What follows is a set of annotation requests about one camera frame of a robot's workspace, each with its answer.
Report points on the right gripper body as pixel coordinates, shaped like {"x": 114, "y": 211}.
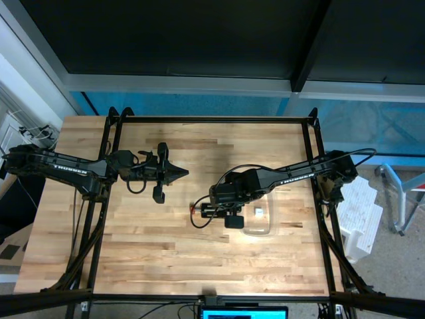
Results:
{"x": 229, "y": 199}

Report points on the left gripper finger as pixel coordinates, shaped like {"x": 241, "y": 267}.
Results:
{"x": 176, "y": 169}
{"x": 175, "y": 176}

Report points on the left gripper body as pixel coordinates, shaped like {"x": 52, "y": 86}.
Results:
{"x": 162, "y": 192}

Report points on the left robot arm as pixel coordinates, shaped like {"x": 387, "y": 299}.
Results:
{"x": 66, "y": 167}

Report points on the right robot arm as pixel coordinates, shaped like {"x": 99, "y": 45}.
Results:
{"x": 299, "y": 174}

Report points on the small white connector piece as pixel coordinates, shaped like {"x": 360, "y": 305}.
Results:
{"x": 258, "y": 211}

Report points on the clear plastic container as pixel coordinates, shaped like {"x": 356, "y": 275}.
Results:
{"x": 265, "y": 229}

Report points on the blue screen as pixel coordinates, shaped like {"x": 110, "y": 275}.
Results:
{"x": 244, "y": 314}

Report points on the black office chair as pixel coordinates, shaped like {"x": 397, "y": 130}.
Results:
{"x": 16, "y": 206}

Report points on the metal chair base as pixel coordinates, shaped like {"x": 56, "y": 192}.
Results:
{"x": 396, "y": 196}

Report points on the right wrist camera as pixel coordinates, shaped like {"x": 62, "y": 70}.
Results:
{"x": 234, "y": 222}

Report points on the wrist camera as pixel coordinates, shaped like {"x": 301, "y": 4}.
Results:
{"x": 147, "y": 159}
{"x": 234, "y": 222}

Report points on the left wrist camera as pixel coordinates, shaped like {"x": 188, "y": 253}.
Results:
{"x": 147, "y": 159}

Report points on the black frame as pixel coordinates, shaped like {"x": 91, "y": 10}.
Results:
{"x": 33, "y": 304}

